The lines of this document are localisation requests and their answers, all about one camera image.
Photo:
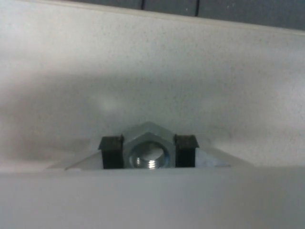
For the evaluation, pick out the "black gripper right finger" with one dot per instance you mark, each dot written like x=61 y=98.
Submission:
x=184 y=152

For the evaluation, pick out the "metal hex bolt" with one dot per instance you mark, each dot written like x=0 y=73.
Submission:
x=147 y=133

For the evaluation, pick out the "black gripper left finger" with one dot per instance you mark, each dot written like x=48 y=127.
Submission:
x=112 y=152

